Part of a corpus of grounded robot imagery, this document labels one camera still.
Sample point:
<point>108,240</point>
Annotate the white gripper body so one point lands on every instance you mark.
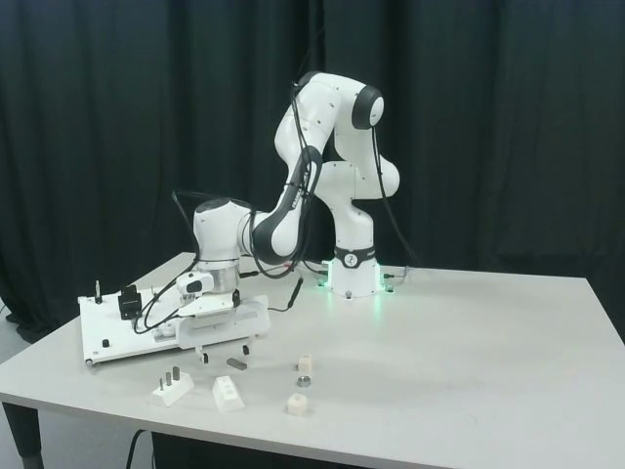
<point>229,329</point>

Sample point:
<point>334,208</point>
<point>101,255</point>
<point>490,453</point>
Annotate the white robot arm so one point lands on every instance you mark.
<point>351,220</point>

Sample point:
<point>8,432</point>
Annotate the large metal square peg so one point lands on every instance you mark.
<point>177,374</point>

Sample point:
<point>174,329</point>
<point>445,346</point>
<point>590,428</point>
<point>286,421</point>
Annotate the white peg holder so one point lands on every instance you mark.
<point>171,393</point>

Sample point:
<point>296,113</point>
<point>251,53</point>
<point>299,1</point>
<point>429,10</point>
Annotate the dark metal bar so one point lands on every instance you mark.
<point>237,362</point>

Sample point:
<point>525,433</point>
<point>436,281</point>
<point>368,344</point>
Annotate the flat white mounting plate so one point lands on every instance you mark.
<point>207,307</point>

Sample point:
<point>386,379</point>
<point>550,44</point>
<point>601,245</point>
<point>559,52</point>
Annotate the empty white wedge holder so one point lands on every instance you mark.
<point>227,393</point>

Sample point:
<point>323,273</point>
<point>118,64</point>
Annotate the small white cube holder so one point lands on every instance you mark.
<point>304,362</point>

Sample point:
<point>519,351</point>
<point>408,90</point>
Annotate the black D-SUB plug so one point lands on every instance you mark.
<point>129,303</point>

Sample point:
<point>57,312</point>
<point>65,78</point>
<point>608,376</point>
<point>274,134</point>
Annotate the white task board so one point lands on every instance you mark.
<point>112,337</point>

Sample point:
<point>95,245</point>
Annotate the metal bolt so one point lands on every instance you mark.
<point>98,289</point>

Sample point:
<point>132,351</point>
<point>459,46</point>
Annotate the black table leg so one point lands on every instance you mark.
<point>19,432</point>

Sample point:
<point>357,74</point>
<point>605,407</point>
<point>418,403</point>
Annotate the black curtain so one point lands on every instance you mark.
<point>97,98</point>

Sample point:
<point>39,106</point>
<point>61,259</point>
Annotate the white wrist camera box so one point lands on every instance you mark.
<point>193,283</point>

